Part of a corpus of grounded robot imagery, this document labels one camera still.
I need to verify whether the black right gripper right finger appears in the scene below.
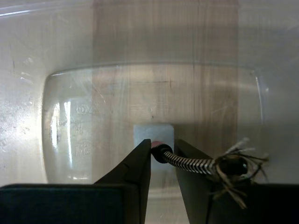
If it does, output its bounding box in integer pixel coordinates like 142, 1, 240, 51
175, 139, 299, 224

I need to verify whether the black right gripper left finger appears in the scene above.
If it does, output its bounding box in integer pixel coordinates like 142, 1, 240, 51
0, 139, 151, 224

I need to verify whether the clear plastic tub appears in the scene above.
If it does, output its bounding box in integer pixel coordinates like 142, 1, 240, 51
0, 0, 299, 224

